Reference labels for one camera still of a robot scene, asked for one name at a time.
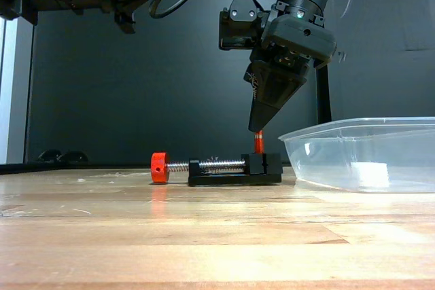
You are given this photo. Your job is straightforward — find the black curved bracket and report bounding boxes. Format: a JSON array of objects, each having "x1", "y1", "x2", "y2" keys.
[
  {"x1": 37, "y1": 149, "x2": 63, "y2": 164},
  {"x1": 58, "y1": 150, "x2": 90, "y2": 164}
]

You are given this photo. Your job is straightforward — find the clear plastic tub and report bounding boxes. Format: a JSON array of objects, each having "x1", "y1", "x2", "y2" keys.
[{"x1": 277, "y1": 116, "x2": 435, "y2": 194}]

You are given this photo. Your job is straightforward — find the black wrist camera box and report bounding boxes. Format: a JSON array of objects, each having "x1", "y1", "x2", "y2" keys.
[{"x1": 218, "y1": 0, "x2": 264, "y2": 52}]

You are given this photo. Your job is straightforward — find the black vise with orange knob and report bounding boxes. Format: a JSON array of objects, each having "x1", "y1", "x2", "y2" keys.
[{"x1": 150, "y1": 151, "x2": 283, "y2": 188}]

